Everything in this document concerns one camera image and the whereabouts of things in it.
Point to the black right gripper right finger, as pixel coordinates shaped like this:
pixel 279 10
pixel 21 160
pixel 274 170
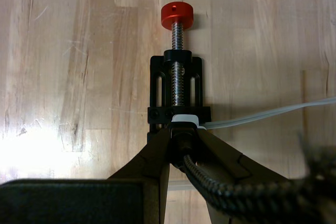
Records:
pixel 223 166

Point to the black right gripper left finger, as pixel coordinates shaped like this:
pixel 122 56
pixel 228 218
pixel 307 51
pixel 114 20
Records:
pixel 78 203

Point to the black clamp with red knob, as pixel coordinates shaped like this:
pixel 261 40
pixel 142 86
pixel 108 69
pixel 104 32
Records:
pixel 177 14

